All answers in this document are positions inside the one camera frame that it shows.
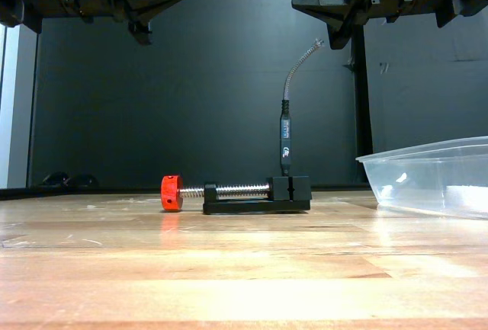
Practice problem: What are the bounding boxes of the black curved corner bracket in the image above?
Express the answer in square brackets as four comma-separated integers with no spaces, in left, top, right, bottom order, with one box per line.
[40,171,70,187]
[69,173,99,187]

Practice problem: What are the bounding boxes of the slim black upright post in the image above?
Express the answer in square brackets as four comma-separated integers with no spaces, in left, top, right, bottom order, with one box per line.
[342,24,374,187]

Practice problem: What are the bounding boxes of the black vise with red knob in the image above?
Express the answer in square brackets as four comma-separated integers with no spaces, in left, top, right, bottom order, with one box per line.
[159,175,313,216]

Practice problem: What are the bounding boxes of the white foam pad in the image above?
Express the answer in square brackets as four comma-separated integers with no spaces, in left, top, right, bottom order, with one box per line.
[444,184,488,211]

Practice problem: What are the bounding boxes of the clear plastic tub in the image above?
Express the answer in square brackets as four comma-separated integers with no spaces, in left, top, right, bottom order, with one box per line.
[355,136,488,219]

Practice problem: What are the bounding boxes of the USB-C connector with braided cable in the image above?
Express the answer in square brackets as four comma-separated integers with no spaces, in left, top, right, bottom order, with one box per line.
[280,37,326,148]

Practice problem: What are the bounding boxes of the black aluminium frame rail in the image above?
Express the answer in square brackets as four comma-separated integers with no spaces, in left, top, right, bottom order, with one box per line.
[0,184,382,201]

